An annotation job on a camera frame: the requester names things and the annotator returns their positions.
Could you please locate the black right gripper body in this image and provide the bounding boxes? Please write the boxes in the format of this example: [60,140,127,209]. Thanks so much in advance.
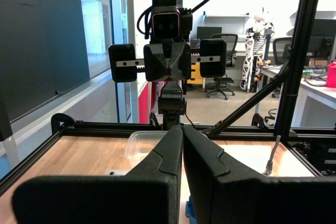
[108,38,228,83]

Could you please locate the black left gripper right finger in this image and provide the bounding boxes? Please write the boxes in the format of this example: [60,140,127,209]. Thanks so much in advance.
[183,125,336,224]

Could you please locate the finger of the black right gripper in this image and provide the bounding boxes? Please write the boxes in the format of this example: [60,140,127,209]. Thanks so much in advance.
[143,44,170,82]
[169,44,192,81]

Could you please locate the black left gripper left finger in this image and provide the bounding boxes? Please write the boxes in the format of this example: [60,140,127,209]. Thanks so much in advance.
[12,125,184,224]

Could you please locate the yellow drawer cabinet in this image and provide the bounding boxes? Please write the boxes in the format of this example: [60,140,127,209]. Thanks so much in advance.
[186,62,206,85]

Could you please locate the black computer monitor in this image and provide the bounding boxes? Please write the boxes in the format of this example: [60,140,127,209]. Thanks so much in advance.
[196,26,223,40]
[306,18,336,61]

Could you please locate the white and red partition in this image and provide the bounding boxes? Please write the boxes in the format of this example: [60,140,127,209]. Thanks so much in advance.
[131,0,158,124]

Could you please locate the grey window mullion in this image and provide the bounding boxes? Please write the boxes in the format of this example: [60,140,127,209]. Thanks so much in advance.
[108,0,139,124]

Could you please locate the white task board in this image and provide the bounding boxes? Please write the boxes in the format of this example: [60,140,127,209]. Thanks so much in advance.
[104,142,316,177]

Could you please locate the black mesh office chair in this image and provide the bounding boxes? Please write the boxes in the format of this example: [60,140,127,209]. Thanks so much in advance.
[205,34,238,101]
[264,37,293,127]

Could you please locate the clear plastic tub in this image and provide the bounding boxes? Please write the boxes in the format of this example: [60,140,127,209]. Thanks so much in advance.
[124,131,169,162]

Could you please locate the white lattice robot figure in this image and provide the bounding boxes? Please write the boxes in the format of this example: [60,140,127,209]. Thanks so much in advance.
[239,6,276,91]

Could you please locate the red container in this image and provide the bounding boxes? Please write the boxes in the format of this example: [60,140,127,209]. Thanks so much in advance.
[325,61,336,88]

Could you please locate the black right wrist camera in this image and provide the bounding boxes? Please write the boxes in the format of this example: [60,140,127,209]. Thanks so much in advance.
[151,0,183,40]

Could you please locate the white wall shelf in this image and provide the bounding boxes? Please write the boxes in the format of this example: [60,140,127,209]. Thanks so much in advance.
[204,13,251,25]

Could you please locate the blue and black socket mount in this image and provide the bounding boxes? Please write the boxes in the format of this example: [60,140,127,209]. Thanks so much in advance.
[184,194,197,224]

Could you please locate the black metal frame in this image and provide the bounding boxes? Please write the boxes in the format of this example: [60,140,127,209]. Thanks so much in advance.
[0,0,336,196]

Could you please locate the grey metal wall rail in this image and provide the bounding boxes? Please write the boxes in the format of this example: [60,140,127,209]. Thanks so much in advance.
[7,62,127,141]

